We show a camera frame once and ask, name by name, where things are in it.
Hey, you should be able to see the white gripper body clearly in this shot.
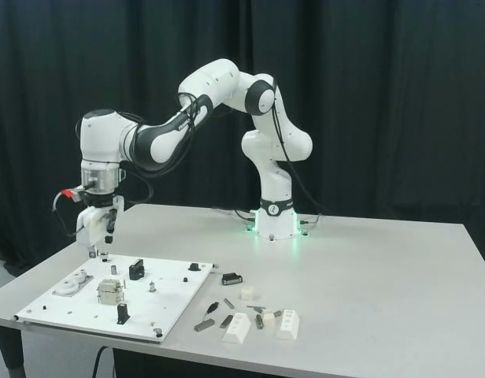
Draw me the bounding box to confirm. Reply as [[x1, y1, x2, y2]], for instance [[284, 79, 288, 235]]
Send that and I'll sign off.
[[76, 207, 111, 246]]

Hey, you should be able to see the grey waterproof plug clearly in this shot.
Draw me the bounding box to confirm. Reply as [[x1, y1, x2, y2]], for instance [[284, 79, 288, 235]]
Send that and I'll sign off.
[[94, 278, 124, 306]]

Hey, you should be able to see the white medium gear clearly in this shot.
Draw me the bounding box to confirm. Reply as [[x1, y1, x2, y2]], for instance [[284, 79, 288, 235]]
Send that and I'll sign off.
[[71, 269, 94, 285]]

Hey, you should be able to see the white large gear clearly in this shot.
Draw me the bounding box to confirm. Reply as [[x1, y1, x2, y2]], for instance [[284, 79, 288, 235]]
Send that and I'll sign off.
[[52, 280, 83, 298]]

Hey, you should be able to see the white task board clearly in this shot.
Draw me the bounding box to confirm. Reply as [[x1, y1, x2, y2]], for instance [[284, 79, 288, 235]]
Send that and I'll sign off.
[[13, 254, 219, 346]]

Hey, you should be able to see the black table leg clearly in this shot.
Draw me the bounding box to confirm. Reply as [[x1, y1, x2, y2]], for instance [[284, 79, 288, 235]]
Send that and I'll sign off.
[[0, 323, 26, 378]]

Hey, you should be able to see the white peg holder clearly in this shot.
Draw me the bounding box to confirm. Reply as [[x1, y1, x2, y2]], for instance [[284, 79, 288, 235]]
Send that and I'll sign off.
[[275, 309, 301, 341], [221, 313, 252, 345]]

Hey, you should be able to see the black curtain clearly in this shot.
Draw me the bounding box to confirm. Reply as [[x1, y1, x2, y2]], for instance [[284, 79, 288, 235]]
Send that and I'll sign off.
[[0, 0, 485, 276]]

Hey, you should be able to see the black base cable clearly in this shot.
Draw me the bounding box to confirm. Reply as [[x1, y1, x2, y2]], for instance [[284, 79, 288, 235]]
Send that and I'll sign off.
[[210, 206, 260, 221]]

